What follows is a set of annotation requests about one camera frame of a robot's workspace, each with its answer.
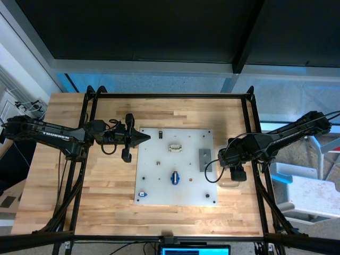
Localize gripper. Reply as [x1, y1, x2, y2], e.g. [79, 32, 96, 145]
[217, 147, 247, 183]
[114, 113, 151, 163]

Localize white taskboard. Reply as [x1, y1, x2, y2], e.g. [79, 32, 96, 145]
[133, 127, 219, 207]

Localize clear plastic tub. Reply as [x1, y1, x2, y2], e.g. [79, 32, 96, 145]
[215, 145, 244, 190]

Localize grey metal block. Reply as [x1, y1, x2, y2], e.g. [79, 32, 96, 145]
[198, 148, 213, 173]

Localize blue round holder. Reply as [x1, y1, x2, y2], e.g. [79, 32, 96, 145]
[169, 171, 181, 186]

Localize white metal stand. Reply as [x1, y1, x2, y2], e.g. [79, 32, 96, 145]
[305, 134, 340, 181]

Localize white speckled stool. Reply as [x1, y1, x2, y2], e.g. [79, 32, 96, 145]
[276, 174, 340, 226]

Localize laptop screen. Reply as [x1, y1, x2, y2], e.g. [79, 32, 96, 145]
[158, 244, 231, 255]

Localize cardboard box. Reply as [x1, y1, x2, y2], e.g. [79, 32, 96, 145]
[0, 178, 27, 213]

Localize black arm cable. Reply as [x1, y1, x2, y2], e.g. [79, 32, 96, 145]
[100, 143, 118, 156]
[203, 158, 227, 183]

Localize black metal frame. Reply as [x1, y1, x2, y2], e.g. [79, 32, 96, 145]
[0, 84, 340, 255]

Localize grey metal wall rail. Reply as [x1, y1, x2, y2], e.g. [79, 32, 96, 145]
[52, 58, 340, 78]

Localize tangled cables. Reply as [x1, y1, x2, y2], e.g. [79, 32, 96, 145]
[13, 99, 48, 114]

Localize black wall post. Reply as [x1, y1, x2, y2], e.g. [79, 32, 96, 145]
[233, 0, 266, 74]

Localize grey metal wall post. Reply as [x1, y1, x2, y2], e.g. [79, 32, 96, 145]
[0, 0, 64, 92]

